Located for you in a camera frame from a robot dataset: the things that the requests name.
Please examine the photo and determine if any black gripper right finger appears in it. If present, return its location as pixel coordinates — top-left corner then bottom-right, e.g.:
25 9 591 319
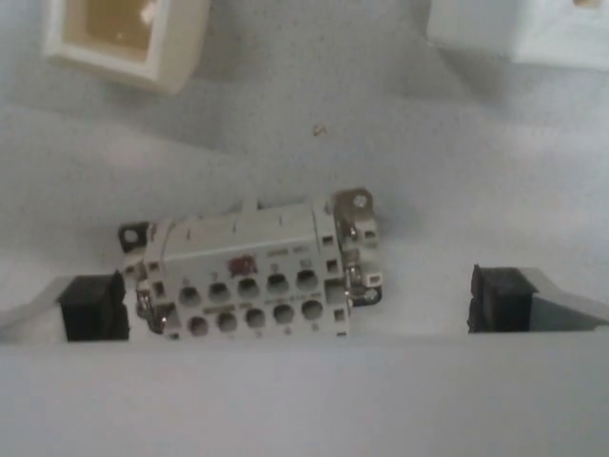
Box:
467 263 609 335

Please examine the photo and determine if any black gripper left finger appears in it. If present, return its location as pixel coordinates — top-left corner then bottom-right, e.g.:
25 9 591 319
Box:
0 268 132 344

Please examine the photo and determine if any grey multi-pin connector block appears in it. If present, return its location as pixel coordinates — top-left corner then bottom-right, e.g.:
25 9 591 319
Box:
117 189 384 342

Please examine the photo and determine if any cream white hollow holder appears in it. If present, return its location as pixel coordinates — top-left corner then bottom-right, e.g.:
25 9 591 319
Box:
43 0 213 96

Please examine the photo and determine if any white task board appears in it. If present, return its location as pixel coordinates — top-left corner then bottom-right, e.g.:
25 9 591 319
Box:
425 0 609 69

